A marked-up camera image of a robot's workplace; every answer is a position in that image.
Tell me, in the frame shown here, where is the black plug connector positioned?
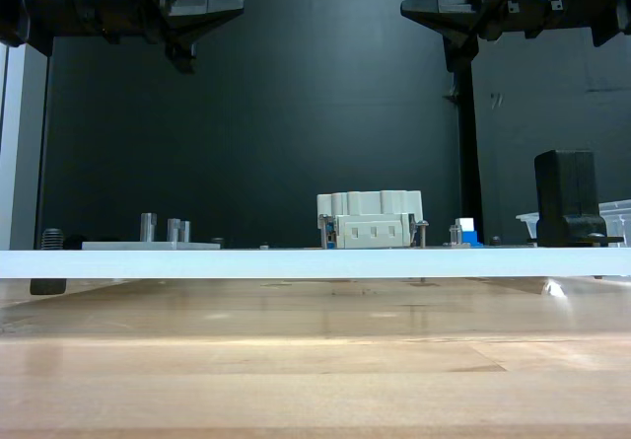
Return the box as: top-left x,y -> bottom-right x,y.
526,149 -> 625,248

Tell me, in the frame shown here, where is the beige connector housing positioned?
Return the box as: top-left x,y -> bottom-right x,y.
316,190 -> 424,251

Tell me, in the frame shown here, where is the small blue white connector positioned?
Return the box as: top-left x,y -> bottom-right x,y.
456,216 -> 479,248

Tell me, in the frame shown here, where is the grey aluminium plate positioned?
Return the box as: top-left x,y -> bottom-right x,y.
81,240 -> 222,252

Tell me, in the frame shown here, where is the clear plastic tub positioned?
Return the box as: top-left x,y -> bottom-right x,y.
515,200 -> 631,248

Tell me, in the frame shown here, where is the white task board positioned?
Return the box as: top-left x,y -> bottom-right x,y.
0,246 -> 631,280

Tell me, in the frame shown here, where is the black metal frame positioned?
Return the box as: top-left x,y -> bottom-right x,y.
442,38 -> 487,251

